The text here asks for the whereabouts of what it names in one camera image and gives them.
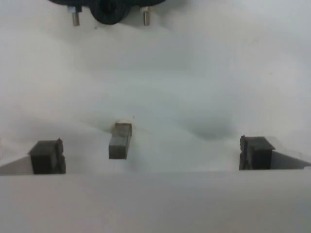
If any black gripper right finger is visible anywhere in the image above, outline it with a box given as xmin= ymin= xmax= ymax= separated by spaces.
xmin=239 ymin=134 xmax=311 ymax=171

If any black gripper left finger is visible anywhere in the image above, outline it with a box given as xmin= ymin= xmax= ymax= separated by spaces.
xmin=0 ymin=137 xmax=67 ymax=176

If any metal square peg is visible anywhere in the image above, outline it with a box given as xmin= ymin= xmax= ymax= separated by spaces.
xmin=108 ymin=122 xmax=134 ymax=160

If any white task board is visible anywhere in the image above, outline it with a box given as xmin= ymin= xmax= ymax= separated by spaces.
xmin=0 ymin=0 xmax=311 ymax=176

